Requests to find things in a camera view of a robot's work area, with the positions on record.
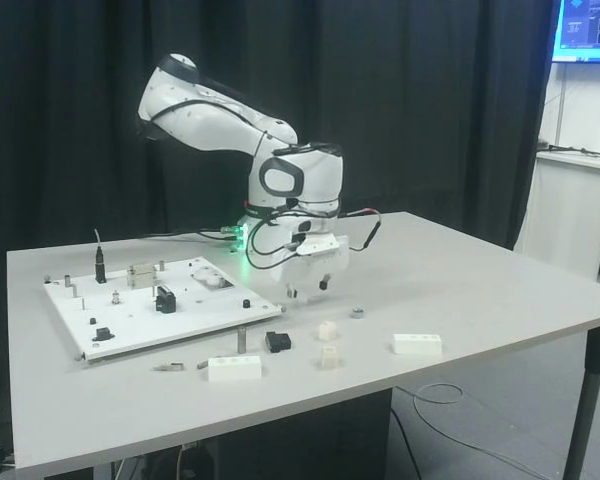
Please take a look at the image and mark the black floor cable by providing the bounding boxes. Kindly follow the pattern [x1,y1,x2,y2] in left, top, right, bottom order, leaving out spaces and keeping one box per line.
[389,408,434,480]

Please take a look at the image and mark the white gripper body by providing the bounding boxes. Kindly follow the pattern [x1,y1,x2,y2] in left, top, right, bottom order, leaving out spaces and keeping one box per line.
[278,237,352,303]

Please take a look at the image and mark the black curtains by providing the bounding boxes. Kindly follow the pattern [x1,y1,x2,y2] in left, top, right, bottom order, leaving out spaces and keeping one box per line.
[0,0,564,446]

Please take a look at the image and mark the black plug without cable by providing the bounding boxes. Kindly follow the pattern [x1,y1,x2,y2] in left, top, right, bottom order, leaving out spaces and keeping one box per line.
[264,330,293,354]

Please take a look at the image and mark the white task board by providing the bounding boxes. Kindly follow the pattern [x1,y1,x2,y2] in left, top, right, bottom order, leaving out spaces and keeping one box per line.
[43,255,284,363]

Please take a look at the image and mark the long white holder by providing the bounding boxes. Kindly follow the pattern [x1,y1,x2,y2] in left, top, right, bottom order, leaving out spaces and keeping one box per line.
[207,354,264,384]
[391,332,444,356]

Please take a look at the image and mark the black waterproof plug grey cable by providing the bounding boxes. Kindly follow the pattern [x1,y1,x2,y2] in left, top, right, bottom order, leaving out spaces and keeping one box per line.
[92,228,108,285]

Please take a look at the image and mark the blue screen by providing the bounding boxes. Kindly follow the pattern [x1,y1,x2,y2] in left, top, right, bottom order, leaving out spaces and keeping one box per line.
[550,0,600,65]

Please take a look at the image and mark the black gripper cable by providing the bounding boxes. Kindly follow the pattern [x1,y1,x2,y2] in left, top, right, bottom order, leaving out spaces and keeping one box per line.
[243,218,304,269]

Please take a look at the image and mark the white cabinet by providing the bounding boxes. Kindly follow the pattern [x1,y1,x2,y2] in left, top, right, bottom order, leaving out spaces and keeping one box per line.
[518,148,600,290]

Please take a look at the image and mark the grey floor cable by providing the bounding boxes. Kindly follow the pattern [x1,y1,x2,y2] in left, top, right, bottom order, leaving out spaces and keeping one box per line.
[411,383,567,472]

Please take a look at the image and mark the black base cable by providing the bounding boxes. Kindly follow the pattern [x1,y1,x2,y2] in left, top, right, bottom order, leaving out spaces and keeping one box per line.
[147,228,239,243]

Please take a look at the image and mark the metal D-SUB socket block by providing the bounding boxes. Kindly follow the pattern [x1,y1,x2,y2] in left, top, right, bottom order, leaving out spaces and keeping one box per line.
[126,264,160,292]

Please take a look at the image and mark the black D-SUB plug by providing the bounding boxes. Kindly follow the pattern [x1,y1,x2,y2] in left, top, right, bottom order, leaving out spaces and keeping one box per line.
[154,285,177,315]

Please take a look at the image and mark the dark table leg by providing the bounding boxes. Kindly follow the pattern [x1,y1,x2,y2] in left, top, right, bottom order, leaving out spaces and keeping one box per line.
[563,319,600,480]

